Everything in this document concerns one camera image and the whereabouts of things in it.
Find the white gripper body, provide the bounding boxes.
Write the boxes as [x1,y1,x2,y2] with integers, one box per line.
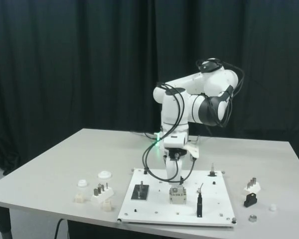
[165,158,184,184]

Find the white task board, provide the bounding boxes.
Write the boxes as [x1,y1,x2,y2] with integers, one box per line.
[117,167,236,227]

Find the flat white mounting plate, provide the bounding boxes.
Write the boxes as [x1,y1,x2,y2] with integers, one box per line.
[185,144,200,159]

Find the black USB plug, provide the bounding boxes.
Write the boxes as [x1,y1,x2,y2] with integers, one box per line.
[196,195,205,218]

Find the green status light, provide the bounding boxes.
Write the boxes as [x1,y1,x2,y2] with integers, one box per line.
[153,131,163,148]

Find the white large gear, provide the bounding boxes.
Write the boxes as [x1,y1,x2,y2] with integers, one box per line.
[97,170,113,180]

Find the white peg holder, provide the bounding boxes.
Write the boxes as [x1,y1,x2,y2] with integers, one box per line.
[91,187,116,206]
[243,183,262,194]

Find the black D-SUB plug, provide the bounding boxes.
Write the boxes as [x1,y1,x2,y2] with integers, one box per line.
[243,193,259,208]

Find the black curtains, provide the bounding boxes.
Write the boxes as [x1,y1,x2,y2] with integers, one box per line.
[0,0,299,175]

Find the dark table leg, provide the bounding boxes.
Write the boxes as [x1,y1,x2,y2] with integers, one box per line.
[0,205,11,239]

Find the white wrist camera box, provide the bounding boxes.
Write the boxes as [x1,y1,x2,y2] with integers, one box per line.
[163,133,188,149]

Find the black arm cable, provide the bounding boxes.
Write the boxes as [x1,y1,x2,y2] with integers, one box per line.
[196,58,246,128]
[142,83,190,183]
[145,84,187,181]

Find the black table cable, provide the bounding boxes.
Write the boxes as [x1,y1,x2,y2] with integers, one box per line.
[130,130,162,140]

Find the black floor cable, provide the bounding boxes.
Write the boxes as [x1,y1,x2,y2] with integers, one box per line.
[54,218,68,239]

